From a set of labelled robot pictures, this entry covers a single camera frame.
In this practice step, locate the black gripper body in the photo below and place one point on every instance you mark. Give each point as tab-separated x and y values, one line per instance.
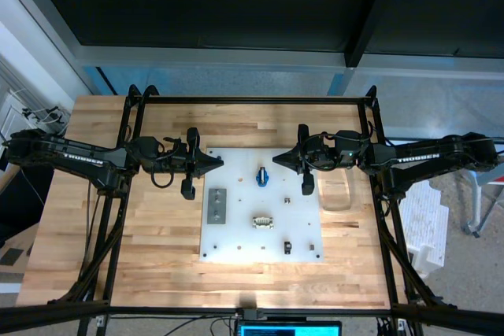
191	163
319	155

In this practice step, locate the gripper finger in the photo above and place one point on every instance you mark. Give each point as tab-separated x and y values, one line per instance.
208	159
208	167
290	165
290	156

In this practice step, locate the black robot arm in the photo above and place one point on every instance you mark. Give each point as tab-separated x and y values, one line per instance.
417	159
78	157

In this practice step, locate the blue flanged socket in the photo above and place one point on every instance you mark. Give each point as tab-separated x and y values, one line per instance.
262	182

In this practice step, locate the clear plastic tub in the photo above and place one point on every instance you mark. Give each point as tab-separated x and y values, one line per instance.
334	198

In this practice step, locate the white task board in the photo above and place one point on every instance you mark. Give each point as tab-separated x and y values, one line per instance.
236	230

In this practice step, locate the black connector socket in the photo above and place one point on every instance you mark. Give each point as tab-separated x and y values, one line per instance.
287	247

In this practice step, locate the white foam block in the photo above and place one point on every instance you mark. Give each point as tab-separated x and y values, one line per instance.
427	226

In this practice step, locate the laptop screen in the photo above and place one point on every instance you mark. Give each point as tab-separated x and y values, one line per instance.
287	330

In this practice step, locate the grey metal stand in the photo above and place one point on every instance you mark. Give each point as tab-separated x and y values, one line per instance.
474	210

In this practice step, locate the cardboard box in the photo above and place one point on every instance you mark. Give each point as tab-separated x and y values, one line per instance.
19	241

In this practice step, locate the grey metal base plate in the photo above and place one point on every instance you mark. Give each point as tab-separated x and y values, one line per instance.
210	210

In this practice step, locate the black table frame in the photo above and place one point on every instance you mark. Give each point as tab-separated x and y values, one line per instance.
252	100

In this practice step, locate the black table-level camera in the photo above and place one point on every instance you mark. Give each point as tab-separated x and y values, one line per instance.
252	313

